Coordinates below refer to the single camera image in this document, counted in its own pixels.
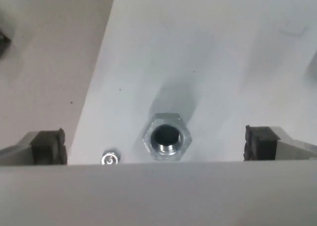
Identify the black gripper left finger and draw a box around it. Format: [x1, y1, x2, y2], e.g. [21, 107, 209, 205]
[0, 128, 68, 167]

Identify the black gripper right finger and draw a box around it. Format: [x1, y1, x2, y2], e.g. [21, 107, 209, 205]
[243, 124, 317, 162]

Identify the metal hex bolt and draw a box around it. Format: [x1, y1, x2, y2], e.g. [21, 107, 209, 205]
[142, 112, 194, 163]

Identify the white task board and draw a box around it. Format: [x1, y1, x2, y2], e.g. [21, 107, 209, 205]
[69, 0, 317, 165]

